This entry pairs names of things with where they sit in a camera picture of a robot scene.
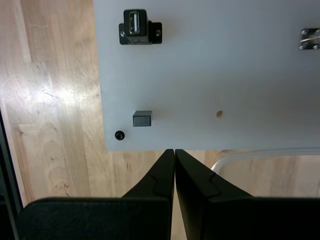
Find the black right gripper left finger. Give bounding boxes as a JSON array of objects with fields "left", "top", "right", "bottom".
[{"left": 14, "top": 149, "right": 175, "bottom": 240}]

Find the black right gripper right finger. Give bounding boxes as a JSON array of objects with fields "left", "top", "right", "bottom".
[{"left": 174, "top": 149, "right": 320, "bottom": 240}]

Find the dark grey square bar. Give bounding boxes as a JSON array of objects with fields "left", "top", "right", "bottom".
[{"left": 132, "top": 110, "right": 153, "bottom": 128}]

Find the clear plastic tub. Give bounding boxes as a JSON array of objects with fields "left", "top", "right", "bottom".
[{"left": 211, "top": 147, "right": 320, "bottom": 173}]

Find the black corner screw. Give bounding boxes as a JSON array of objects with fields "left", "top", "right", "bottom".
[{"left": 114, "top": 129, "right": 127, "bottom": 142}]

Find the white task board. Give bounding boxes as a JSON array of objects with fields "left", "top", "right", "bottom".
[{"left": 92, "top": 0, "right": 320, "bottom": 152}]

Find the black USB socket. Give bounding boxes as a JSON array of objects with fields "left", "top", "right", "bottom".
[{"left": 118, "top": 9, "right": 163, "bottom": 46}]

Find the black aluminium frame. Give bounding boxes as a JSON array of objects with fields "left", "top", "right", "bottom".
[{"left": 0, "top": 107, "right": 25, "bottom": 240}]

